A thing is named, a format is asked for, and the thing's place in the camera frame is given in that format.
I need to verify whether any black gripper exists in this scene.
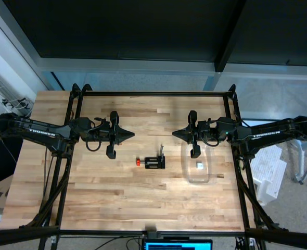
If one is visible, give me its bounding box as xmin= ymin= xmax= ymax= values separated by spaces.
xmin=172 ymin=110 xmax=212 ymax=159
xmin=100 ymin=111 xmax=135 ymax=160

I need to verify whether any clear plastic container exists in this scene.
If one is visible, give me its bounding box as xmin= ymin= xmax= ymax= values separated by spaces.
xmin=181 ymin=144 xmax=215 ymax=186

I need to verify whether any black vise with orange knob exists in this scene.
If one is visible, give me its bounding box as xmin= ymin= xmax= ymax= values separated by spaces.
xmin=135 ymin=156 xmax=167 ymax=170

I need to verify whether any white foam block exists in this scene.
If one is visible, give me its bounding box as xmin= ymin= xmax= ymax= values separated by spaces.
xmin=249 ymin=144 xmax=284 ymax=206

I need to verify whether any black overhead beam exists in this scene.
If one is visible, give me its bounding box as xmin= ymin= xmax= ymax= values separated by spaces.
xmin=214 ymin=0 xmax=248 ymax=73

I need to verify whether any laptop screen with blue edge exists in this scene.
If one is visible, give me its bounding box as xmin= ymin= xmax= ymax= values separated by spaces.
xmin=142 ymin=239 xmax=213 ymax=250

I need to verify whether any grey metal chair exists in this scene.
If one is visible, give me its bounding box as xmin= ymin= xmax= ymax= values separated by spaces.
xmin=288 ymin=137 xmax=307 ymax=185

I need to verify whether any brown cardboard box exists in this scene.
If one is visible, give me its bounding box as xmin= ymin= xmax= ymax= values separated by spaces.
xmin=0 ymin=173 xmax=14 ymax=209

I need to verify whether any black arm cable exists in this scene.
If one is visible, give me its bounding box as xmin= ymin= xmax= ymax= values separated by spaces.
xmin=85 ymin=117 xmax=108 ymax=153
xmin=204 ymin=118 xmax=227 ymax=147

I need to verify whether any black metal frame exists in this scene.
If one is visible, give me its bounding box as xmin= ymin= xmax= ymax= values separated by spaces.
xmin=0 ymin=83 xmax=307 ymax=250

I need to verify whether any black curved bracket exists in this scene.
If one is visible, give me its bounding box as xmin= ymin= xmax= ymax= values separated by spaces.
xmin=71 ymin=83 xmax=82 ymax=99
xmin=228 ymin=83 xmax=239 ymax=101
xmin=80 ymin=83 xmax=94 ymax=99

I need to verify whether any black table camera mount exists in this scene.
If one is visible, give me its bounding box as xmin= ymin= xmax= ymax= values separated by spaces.
xmin=142 ymin=226 xmax=161 ymax=239

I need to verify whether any tangled cables bundle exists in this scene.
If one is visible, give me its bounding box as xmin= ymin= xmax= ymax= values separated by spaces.
xmin=1 ymin=97 xmax=32 ymax=110

